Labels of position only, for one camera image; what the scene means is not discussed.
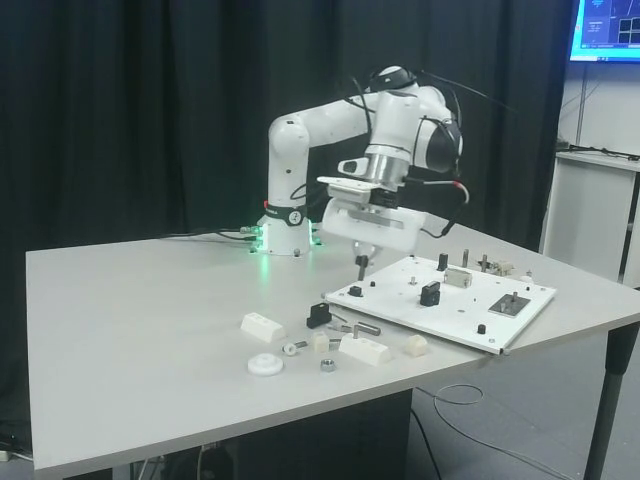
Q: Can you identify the flat white plate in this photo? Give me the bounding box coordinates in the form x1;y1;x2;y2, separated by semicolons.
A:
317;174;382;194

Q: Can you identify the black D-SUB plug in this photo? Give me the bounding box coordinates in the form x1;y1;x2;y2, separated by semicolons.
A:
306;302;332;330

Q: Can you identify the white task board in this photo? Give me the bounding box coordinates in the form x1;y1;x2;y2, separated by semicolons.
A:
321;248;557;357

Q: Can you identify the long black arm cable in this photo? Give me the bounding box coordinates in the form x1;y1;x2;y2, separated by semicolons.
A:
414;69;522;177

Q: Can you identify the blue screen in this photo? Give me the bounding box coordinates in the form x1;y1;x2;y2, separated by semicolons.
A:
568;0;640;64

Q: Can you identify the black base cable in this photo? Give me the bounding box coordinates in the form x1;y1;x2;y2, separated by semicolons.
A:
164;227;261;242

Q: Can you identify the thin grey floor cable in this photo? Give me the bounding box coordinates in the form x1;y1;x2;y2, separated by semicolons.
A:
432;383;489;480

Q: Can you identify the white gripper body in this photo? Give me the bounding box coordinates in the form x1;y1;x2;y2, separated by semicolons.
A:
321;197;427;253

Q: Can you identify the black table leg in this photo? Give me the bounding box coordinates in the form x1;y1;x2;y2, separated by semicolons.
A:
583;327;630;480

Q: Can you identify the black curtain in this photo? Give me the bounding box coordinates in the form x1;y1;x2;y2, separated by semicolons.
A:
0;0;571;444

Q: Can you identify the white square-hole peg holder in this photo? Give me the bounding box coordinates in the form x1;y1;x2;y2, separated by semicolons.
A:
241;312;288;344

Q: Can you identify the white large gear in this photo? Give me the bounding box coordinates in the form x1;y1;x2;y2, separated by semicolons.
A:
246;352;284;376

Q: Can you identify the white cabinet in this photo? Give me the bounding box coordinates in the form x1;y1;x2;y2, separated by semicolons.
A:
542;149;640;289

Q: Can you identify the white round-hole peg holder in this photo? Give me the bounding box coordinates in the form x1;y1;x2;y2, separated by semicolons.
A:
338;333;394;369

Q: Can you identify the black band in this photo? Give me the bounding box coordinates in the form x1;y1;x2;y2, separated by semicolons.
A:
372;187;401;209

